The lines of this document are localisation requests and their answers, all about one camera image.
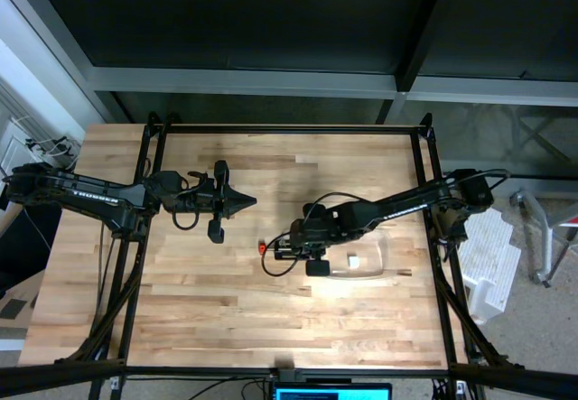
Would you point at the black metal frame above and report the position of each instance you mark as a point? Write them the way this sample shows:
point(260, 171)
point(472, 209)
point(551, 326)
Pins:
point(45, 375)

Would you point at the screen with blue edge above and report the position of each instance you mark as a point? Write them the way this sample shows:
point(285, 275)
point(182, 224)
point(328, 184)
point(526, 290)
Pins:
point(329, 393)

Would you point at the clear plastic container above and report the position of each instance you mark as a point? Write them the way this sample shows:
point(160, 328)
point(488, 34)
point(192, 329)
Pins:
point(370, 260)

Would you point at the black square pad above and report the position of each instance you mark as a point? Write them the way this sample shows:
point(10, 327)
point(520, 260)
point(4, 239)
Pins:
point(11, 309)

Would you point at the white foam packing block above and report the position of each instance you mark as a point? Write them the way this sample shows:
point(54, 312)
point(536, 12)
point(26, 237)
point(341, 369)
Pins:
point(487, 260)

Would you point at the small white block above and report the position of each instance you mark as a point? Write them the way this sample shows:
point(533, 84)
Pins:
point(353, 261)

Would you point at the large black case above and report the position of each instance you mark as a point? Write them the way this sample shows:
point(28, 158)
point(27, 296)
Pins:
point(27, 246)

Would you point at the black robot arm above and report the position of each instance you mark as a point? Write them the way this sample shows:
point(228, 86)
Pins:
point(406, 203)
point(90, 198)

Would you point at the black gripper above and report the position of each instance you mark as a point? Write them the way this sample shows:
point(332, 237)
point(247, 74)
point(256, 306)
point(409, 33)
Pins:
point(316, 233)
point(203, 201)

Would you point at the silver metal chair frame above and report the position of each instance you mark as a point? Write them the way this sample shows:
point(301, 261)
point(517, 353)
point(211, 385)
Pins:
point(547, 246)

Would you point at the black clamp with red knob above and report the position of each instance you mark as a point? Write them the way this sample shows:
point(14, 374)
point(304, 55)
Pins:
point(262, 247)

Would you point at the small black table camera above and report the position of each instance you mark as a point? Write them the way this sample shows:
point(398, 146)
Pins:
point(284, 375)

